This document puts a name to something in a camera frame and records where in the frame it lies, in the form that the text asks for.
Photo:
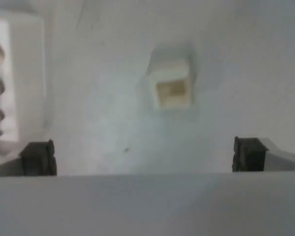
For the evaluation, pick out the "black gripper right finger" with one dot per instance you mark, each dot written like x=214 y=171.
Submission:
x=250 y=157

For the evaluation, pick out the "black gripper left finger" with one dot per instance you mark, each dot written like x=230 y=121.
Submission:
x=39 y=159

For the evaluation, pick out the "white round peg holder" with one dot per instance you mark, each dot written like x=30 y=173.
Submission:
x=27 y=73

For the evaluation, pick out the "small white plug holder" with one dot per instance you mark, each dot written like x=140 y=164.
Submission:
x=167 y=70

